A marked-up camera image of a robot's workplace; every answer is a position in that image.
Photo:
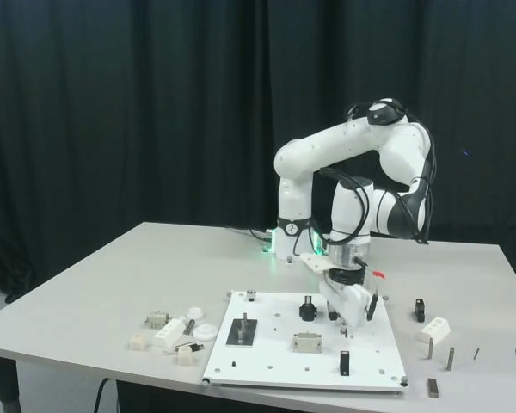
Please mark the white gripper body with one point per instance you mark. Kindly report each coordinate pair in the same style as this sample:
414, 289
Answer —
348, 305

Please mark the metal BNC plug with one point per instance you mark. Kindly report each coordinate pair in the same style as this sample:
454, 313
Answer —
344, 332

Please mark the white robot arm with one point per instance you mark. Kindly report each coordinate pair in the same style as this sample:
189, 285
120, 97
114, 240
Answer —
322, 146

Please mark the black rod with red tag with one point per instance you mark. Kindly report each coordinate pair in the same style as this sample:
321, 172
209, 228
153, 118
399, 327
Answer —
372, 307

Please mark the black Ethernet plug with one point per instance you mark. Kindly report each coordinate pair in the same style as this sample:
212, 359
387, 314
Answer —
419, 310

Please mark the white task board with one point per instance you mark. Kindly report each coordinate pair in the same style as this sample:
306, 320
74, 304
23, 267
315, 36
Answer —
266, 357

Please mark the white sloped holder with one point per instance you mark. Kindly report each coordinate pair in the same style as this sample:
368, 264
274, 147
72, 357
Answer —
433, 331

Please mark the metal round peg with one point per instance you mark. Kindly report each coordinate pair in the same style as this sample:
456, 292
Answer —
430, 348

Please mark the metal square peg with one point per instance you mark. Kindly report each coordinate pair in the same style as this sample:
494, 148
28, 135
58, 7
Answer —
450, 359

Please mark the flat metal bar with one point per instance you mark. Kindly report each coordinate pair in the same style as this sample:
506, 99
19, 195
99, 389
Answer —
433, 387

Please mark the white medium gear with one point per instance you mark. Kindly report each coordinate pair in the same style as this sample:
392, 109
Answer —
205, 332

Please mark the white small gear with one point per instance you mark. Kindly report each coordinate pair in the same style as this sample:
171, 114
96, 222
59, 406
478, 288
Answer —
195, 312

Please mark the black USB plug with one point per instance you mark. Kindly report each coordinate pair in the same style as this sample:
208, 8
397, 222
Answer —
195, 347

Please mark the black metal cylindrical plug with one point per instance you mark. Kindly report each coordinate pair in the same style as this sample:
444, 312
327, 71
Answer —
190, 326

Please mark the small white cube holder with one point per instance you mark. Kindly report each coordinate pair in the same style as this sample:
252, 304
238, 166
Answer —
185, 356
139, 342

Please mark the long white holder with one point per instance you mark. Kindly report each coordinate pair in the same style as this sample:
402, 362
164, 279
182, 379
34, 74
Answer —
167, 333

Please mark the grey D-SUB plug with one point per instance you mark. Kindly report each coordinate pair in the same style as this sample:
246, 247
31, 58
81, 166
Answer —
158, 320

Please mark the black curtain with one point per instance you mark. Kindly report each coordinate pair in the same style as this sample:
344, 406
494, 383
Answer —
112, 107

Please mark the dark table leg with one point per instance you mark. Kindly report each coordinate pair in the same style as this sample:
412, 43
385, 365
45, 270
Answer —
2, 387

